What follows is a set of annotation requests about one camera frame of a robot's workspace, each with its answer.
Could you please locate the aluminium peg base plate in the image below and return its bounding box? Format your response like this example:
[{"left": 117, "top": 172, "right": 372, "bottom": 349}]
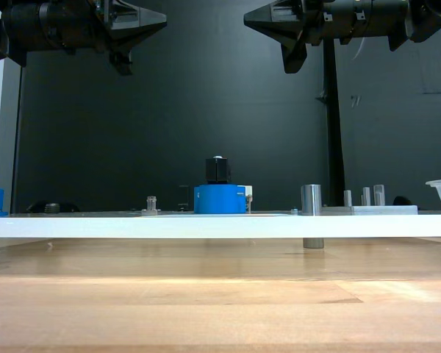
[{"left": 321, "top": 204, "right": 419, "bottom": 215}]

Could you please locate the small white box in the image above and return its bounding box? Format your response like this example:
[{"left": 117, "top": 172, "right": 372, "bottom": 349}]
[{"left": 243, "top": 184, "right": 254, "bottom": 214}]

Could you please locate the large steel cylinder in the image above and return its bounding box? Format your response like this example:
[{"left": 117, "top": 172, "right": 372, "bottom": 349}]
[{"left": 301, "top": 183, "right": 325, "bottom": 249}]

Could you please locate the black round threaded knob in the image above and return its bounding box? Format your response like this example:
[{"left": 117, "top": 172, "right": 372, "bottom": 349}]
[{"left": 26, "top": 200, "right": 80, "bottom": 213}]

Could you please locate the white board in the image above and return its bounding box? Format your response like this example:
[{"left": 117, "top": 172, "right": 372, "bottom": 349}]
[{"left": 0, "top": 212, "right": 441, "bottom": 239}]

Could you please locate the black block with silver ball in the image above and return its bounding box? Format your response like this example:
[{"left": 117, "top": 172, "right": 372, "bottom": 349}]
[{"left": 204, "top": 155, "right": 232, "bottom": 184}]

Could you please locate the blue round housing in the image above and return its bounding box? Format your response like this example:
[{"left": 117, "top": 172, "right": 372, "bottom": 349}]
[{"left": 193, "top": 183, "right": 248, "bottom": 215}]

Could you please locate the black frame post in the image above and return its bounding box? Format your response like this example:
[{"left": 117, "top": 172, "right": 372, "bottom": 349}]
[{"left": 315, "top": 36, "right": 345, "bottom": 207}]

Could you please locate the small clear connector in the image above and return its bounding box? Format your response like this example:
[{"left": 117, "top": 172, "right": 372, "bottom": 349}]
[{"left": 141, "top": 195, "right": 162, "bottom": 215}]

